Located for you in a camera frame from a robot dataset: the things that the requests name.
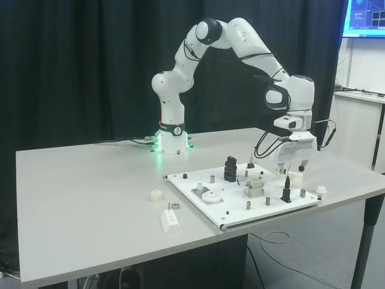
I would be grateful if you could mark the black D-SUB plug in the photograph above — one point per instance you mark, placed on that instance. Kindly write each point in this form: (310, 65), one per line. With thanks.
(230, 170)

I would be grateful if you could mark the black curtain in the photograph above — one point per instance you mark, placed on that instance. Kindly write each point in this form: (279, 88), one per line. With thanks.
(75, 60)

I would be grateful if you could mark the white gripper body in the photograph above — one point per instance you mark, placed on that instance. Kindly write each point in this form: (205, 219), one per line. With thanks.
(296, 152)

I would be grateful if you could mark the white small gear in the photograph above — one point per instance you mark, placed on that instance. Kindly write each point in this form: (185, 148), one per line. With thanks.
(156, 195)

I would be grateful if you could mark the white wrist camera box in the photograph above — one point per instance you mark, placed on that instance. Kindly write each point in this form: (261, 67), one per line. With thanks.
(287, 123)

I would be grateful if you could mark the metal square peg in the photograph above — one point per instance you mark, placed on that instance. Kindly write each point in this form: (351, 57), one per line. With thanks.
(303, 193)

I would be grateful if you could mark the white task board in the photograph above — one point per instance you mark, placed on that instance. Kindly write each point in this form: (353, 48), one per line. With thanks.
(210, 215)

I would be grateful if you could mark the white large gear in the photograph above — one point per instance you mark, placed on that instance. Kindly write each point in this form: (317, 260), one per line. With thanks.
(210, 197)

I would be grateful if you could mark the white cabinet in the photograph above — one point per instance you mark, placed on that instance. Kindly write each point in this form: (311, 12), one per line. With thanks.
(358, 126)

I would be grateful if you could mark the white peg holder with holes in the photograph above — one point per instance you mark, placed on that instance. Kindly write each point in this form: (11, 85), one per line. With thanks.
(171, 223)

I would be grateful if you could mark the blue screen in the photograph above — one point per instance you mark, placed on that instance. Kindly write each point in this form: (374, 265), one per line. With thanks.
(365, 16)

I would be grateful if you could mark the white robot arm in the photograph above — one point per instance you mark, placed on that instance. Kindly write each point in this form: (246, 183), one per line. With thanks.
(255, 45)

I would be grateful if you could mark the white medium gear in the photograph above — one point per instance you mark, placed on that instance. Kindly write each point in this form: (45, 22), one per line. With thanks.
(321, 190)

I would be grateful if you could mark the black table leg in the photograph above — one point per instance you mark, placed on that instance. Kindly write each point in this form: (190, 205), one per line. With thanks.
(369, 241)

